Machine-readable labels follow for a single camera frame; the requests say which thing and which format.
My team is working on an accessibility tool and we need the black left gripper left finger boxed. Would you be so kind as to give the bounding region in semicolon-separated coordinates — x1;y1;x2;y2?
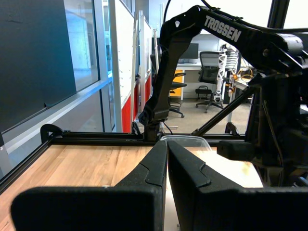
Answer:
10;141;167;231

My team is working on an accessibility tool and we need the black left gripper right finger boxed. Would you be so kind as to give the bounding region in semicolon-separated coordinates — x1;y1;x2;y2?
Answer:
167;140;308;231

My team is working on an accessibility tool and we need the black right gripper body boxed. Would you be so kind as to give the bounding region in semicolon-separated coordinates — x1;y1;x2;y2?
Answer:
217;105;308;188

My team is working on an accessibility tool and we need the white plastic board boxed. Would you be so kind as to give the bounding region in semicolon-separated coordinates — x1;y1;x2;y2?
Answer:
165;150;264;231

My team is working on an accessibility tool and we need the clear plastic tub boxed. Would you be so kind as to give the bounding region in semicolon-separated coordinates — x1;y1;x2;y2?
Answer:
159;135;213;153

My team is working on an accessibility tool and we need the white ribbed figure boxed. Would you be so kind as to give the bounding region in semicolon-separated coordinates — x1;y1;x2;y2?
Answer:
214;43;239;103

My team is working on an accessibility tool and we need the black mesh office chair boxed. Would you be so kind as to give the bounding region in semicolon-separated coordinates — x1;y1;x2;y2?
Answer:
195;51;225;114

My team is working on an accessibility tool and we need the white office desk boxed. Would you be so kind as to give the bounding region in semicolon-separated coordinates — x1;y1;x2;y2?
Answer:
176;61;221;100

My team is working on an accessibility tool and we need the black stool chair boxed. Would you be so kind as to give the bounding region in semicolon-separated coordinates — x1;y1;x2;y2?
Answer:
168;72;188;119

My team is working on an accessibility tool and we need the black computer monitor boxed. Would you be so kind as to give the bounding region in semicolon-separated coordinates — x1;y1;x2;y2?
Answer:
179;43;200;64

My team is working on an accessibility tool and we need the white and red partition panel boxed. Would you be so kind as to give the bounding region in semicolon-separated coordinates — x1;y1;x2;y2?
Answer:
114;0;136;133
139;16;154;107

